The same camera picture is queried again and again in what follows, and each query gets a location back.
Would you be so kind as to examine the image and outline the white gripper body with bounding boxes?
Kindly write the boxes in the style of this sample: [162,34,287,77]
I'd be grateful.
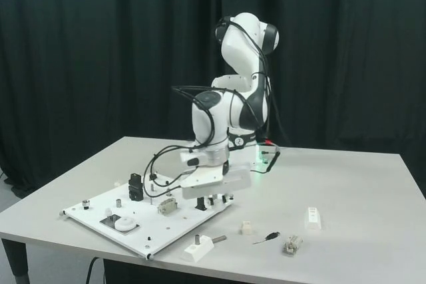
[182,163,252,200]

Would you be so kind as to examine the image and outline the white large gear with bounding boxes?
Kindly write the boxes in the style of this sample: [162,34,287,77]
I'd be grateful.
[116,217,136,231]

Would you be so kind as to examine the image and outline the flat white mounting plate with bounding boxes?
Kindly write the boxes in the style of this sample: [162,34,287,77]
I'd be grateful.
[180,166,224,189]

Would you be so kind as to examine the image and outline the white task board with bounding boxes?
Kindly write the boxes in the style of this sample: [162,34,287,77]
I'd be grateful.
[59,172,236,261]

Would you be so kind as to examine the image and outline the small white cube holder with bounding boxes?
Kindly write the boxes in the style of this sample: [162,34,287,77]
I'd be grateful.
[238,219,255,235]

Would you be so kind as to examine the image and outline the long white peg holder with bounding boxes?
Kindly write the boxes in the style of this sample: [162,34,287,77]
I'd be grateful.
[180,235,214,261]

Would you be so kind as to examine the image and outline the black USB plug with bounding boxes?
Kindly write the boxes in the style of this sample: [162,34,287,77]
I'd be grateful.
[252,231,280,245]

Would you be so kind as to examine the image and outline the black D-SUB plug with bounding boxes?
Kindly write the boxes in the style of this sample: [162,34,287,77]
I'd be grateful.
[127,172,144,202]

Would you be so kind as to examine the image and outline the white holder with holes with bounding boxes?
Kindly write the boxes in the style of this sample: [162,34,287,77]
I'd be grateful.
[304,206,323,231]

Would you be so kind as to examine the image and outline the black table leg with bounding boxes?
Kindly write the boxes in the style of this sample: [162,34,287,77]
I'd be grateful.
[0,237,27,284]

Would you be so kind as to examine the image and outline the black curtains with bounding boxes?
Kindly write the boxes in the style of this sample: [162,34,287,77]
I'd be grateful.
[0,0,426,195]

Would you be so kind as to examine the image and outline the thin black rod on wire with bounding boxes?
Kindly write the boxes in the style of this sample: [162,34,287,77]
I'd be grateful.
[258,139,282,175]

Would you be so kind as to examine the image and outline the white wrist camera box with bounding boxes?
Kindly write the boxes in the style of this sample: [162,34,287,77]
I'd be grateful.
[179,150,209,168]

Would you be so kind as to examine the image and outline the black camera cable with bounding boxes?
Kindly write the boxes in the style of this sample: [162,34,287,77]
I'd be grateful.
[145,144,189,186]

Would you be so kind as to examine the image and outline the black cable under table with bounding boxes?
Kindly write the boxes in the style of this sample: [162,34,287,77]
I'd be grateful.
[85,256,104,284]

